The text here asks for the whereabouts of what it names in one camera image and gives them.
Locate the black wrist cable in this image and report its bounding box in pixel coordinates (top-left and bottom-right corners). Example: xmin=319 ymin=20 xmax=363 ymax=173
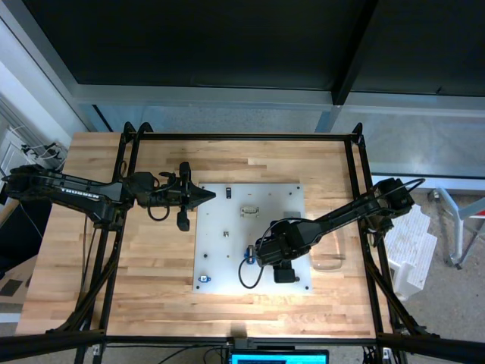
xmin=146 ymin=195 xmax=171 ymax=222
xmin=237 ymin=227 xmax=268 ymax=290

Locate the grey-legged chair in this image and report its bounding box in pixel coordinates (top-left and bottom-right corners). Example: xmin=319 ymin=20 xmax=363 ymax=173
xmin=427 ymin=187 xmax=485 ymax=271

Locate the clear plastic tub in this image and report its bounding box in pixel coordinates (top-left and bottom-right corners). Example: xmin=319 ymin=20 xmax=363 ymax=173
xmin=309 ymin=221 xmax=348 ymax=272

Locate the grey partition frame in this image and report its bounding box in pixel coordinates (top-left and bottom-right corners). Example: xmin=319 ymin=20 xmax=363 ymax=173
xmin=0 ymin=0 xmax=340 ymax=133

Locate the white cabinet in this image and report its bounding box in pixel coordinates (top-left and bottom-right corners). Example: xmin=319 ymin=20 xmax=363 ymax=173
xmin=0 ymin=94 xmax=73 ymax=179

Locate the black right shoulder cable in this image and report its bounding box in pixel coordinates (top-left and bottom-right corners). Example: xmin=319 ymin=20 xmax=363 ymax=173
xmin=393 ymin=177 xmax=427 ymax=202

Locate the white plastic step stool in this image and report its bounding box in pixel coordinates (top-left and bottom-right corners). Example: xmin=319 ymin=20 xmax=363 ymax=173
xmin=383 ymin=206 xmax=439 ymax=303

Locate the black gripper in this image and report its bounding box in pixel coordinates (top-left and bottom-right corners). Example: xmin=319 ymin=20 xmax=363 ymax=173
xmin=256 ymin=219 xmax=310 ymax=285
xmin=151 ymin=162 xmax=217 ymax=233

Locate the white board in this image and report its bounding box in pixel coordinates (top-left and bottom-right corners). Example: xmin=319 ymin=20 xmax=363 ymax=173
xmin=192 ymin=183 xmax=314 ymax=295

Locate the blue round holder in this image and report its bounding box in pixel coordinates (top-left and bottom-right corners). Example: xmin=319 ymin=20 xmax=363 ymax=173
xmin=243 ymin=244 xmax=260 ymax=265

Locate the white and black cable bundle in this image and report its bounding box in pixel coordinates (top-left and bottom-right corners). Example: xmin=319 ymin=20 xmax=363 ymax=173
xmin=20 ymin=141 xmax=68 ymax=161

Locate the black aluminium frame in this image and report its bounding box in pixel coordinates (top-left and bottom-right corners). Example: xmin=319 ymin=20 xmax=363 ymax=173
xmin=0 ymin=121 xmax=485 ymax=364

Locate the black wall column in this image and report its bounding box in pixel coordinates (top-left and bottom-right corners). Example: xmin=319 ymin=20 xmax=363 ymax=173
xmin=331 ymin=0 xmax=380 ymax=107

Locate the blue laptop screen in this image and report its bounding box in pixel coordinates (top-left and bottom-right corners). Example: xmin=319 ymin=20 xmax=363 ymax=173
xmin=228 ymin=349 xmax=330 ymax=364

